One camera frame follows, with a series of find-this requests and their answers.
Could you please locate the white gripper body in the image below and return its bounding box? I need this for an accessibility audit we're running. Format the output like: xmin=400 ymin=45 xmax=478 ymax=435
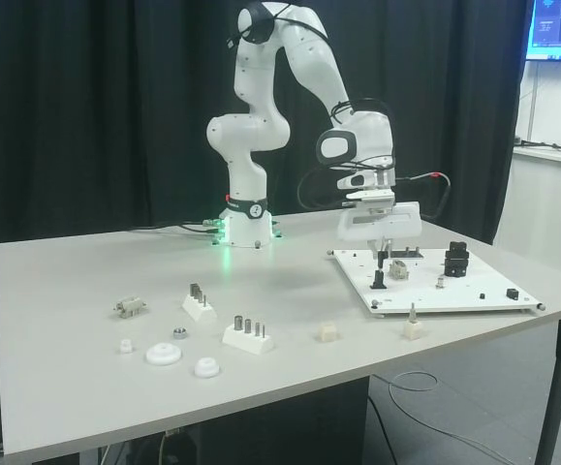
xmin=336 ymin=201 xmax=424 ymax=242

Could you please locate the white task board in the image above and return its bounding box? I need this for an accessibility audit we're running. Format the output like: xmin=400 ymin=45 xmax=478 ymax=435
xmin=327 ymin=244 xmax=547 ymax=319

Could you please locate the black D-SUB plug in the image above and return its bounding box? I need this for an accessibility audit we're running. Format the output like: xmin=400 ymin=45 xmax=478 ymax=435
xmin=443 ymin=239 xmax=471 ymax=280

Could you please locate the small white plug holder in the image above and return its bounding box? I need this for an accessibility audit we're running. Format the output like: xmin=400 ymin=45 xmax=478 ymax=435
xmin=315 ymin=321 xmax=344 ymax=343

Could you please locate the white round peg holder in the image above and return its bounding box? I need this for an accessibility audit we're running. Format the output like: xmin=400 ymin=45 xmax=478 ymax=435
xmin=221 ymin=328 xmax=276 ymax=357

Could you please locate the white cabinet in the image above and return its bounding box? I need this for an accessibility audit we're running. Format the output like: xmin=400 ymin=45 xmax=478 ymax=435
xmin=492 ymin=143 xmax=561 ymax=281

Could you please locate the white square peg holder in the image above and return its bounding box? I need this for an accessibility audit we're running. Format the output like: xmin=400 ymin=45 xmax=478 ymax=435
xmin=181 ymin=293 xmax=218 ymax=322

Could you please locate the white medium gear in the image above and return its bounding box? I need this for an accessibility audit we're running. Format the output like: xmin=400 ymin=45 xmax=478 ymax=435
xmin=193 ymin=356 xmax=223 ymax=379

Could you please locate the white large gear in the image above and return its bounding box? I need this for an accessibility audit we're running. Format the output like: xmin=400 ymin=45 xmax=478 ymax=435
xmin=144 ymin=342 xmax=183 ymax=366

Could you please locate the grey waterproof plug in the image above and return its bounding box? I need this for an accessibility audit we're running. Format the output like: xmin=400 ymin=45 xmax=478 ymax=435
xmin=113 ymin=297 xmax=146 ymax=320

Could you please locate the blue screen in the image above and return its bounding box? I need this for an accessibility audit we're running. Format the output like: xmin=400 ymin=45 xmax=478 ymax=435
xmin=525 ymin=0 xmax=561 ymax=62

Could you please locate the black curtain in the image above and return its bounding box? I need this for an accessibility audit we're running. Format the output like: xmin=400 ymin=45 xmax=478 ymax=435
xmin=0 ymin=0 xmax=536 ymax=440

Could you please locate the black camera cable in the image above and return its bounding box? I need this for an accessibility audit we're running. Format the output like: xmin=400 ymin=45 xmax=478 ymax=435
xmin=296 ymin=162 xmax=358 ymax=212

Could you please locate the black base cable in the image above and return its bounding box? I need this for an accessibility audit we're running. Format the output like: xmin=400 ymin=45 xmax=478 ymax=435
xmin=133 ymin=219 xmax=226 ymax=235

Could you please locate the grey floor cable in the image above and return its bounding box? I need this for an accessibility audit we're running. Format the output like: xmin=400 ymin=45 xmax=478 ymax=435
xmin=388 ymin=371 xmax=561 ymax=462

